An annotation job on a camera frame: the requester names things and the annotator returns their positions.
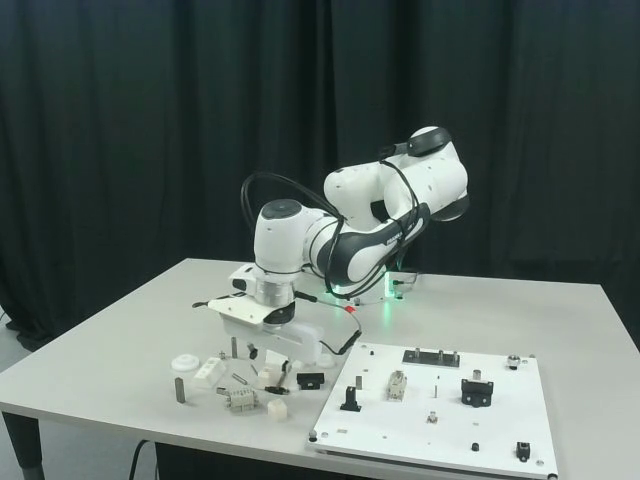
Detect white task board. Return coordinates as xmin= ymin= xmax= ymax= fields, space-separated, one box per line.
xmin=305 ymin=342 xmax=560 ymax=474

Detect grey waterproof plug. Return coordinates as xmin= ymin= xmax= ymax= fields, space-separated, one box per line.
xmin=219 ymin=387 xmax=259 ymax=414

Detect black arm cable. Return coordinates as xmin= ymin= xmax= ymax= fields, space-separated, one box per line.
xmin=240 ymin=172 xmax=426 ymax=301

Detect thin black rod on wire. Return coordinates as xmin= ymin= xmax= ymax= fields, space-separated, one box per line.
xmin=294 ymin=292 xmax=362 ymax=355

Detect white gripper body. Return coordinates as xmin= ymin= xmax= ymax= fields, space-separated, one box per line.
xmin=223 ymin=322 xmax=325 ymax=365

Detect black curtains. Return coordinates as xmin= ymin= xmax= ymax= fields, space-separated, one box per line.
xmin=0 ymin=0 xmax=640 ymax=341

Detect dark table leg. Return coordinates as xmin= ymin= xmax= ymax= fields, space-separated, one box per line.
xmin=0 ymin=410 xmax=41 ymax=480

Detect white peg holder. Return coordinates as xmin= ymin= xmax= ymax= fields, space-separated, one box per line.
xmin=192 ymin=360 xmax=224 ymax=389

